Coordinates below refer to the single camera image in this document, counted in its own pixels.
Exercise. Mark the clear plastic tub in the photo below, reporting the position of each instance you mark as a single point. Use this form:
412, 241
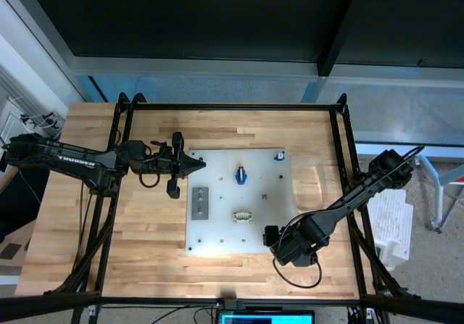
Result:
308, 193

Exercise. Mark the grey metal stand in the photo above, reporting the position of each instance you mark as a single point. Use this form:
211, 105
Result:
439, 208

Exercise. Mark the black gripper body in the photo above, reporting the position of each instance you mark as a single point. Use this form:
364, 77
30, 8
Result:
175, 168
271, 235

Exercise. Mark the grey metal bar holder plate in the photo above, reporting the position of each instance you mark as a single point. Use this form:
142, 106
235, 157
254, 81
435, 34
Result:
204, 204

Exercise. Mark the blue plastic connector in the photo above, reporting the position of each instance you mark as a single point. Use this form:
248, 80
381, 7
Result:
237, 179

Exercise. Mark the power strip with plugs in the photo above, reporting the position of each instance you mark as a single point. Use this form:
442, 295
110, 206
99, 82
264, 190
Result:
40, 121

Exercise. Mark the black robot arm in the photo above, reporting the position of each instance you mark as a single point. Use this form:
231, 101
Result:
72, 159
362, 190

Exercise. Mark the small black table camera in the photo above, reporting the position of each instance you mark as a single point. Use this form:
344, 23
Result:
229, 300

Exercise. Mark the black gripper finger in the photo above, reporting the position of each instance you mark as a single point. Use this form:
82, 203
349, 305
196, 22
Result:
192, 161
192, 169

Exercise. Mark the white perforated foam block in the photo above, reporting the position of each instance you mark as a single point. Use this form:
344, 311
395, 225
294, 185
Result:
393, 222

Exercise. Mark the beige connector housing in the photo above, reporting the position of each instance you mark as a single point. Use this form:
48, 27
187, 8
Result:
242, 218

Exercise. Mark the laptop screen blue edge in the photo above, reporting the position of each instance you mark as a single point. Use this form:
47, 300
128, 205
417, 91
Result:
264, 318

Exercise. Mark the small blue white socket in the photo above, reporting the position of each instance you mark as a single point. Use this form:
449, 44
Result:
279, 156

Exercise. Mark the white task board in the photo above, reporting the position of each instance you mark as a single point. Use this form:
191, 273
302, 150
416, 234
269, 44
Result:
217, 226

